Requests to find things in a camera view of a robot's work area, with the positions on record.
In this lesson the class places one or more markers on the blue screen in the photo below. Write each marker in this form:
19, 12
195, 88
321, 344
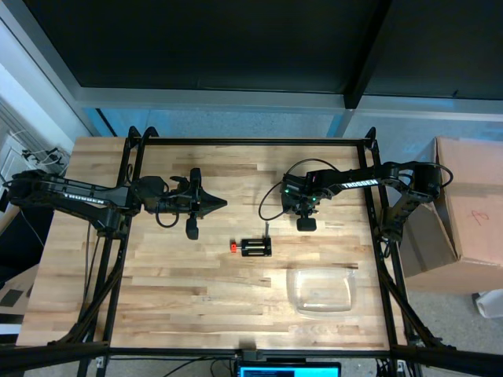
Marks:
287, 371

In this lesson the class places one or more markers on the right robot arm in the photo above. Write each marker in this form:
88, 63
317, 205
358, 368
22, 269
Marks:
353, 182

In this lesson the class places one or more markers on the cardboard box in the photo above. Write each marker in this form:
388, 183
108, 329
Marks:
471, 235

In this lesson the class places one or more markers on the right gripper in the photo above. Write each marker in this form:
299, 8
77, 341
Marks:
307, 224

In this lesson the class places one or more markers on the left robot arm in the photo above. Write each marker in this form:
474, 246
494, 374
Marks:
78, 194

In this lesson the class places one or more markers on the black clamp with red knob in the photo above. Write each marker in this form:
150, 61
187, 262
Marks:
255, 247

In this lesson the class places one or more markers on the clear plastic container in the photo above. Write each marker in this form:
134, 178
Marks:
322, 292

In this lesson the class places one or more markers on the black frame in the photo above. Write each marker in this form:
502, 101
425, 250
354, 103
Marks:
177, 350

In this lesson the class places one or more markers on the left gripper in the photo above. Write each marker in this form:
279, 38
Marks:
194, 184

